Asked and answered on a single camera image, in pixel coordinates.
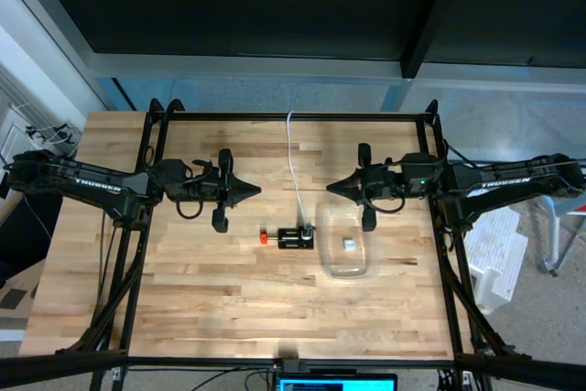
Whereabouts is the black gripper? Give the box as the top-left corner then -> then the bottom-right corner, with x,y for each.
325,143 -> 395,233
201,148 -> 262,233

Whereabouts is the black clamp with red knob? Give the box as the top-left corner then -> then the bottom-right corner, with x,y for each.
259,224 -> 317,250

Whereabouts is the clear plastic tub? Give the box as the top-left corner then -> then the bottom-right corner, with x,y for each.
317,201 -> 379,281

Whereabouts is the white stepped foam block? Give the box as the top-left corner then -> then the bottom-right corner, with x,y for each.
462,210 -> 528,317

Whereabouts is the blue-edged screen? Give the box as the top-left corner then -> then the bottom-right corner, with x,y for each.
273,371 -> 398,391

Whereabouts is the brown cardboard box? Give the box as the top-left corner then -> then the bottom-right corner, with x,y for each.
0,257 -> 47,319

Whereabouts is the white receptacle cable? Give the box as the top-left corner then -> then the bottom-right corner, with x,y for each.
284,109 -> 309,230

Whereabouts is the grey aluminium window frame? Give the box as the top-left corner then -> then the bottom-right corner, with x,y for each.
0,0 -> 586,113

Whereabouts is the small black fixed camera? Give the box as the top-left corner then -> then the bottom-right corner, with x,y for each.
274,353 -> 307,375

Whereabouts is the white and black cable bundle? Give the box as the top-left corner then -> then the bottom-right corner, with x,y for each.
25,121 -> 81,147

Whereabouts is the grey metal chair frame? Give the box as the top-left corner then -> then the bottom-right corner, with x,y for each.
536,196 -> 586,278

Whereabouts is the black aluminium table frame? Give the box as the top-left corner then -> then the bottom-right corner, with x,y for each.
0,97 -> 586,391

